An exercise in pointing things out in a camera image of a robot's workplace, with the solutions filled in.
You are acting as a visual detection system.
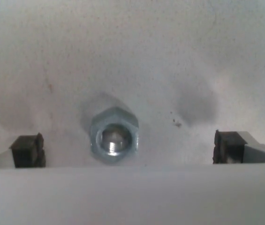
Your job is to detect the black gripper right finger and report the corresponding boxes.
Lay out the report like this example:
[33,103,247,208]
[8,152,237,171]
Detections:
[212,128,265,165]

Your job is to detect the metal hex bolt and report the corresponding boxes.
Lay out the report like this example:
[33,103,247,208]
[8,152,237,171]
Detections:
[89,106,140,165]

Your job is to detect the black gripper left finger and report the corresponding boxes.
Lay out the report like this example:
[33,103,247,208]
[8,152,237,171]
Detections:
[0,133,46,169]

